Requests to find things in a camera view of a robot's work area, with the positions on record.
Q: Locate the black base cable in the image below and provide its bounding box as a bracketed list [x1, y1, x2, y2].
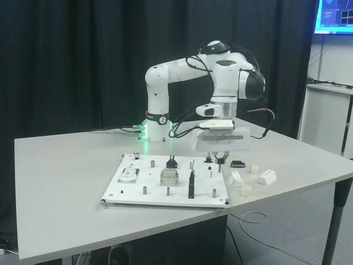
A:
[90, 125, 144, 135]

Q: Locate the thin black rod on wire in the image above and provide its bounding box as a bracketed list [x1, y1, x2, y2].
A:
[247, 107, 277, 139]

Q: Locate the black USB plug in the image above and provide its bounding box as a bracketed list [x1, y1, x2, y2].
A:
[188, 159, 196, 199]

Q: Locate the black floor cable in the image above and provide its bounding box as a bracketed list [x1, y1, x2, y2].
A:
[226, 225, 245, 265]

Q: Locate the blue screen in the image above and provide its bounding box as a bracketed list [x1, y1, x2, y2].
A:
[313, 0, 353, 36]

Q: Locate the grey floor cable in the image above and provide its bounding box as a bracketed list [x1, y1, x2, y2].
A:
[238, 211, 304, 265]

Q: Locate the long white peg holder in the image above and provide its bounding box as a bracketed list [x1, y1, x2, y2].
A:
[228, 170, 245, 188]

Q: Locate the black table leg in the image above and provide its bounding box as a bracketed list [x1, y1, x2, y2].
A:
[322, 176, 349, 265]

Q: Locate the wide white peg holder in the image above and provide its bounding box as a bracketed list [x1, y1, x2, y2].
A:
[256, 169, 277, 185]

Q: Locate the black curtain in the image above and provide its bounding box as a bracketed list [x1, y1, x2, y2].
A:
[0, 0, 317, 251]

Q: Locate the white large gear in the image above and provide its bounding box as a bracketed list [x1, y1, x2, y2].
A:
[120, 171, 138, 183]

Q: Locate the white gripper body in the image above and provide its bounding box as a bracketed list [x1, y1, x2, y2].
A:
[191, 127, 252, 153]

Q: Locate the white task board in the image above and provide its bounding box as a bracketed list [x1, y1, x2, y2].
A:
[99, 153, 232, 211]

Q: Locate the white cabinet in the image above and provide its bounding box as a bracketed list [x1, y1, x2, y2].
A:
[298, 82, 353, 160]

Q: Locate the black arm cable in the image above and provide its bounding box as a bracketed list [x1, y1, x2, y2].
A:
[170, 41, 268, 138]

